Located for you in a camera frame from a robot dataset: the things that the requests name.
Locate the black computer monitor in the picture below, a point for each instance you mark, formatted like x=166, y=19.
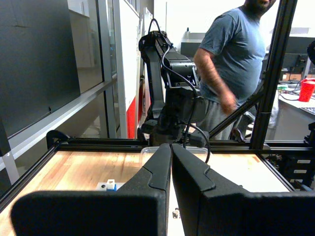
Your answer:
x=299, y=49

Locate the person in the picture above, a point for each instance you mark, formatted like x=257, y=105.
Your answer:
x=233, y=54

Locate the red plastic cup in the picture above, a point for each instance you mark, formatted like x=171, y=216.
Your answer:
x=307, y=89

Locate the white task board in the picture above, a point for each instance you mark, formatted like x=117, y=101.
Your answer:
x=175, y=228

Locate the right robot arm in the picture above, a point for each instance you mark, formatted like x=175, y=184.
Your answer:
x=157, y=73

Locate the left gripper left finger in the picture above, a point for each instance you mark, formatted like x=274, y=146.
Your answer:
x=98, y=214

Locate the blue socket block white top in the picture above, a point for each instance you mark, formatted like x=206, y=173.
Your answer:
x=111, y=185

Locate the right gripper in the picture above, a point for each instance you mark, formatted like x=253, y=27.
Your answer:
x=167, y=132

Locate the black frame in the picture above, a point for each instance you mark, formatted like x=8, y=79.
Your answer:
x=270, y=73

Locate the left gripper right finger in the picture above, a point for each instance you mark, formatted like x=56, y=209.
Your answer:
x=233, y=214

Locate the clear plastic container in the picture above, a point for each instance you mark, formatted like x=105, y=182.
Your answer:
x=146, y=155

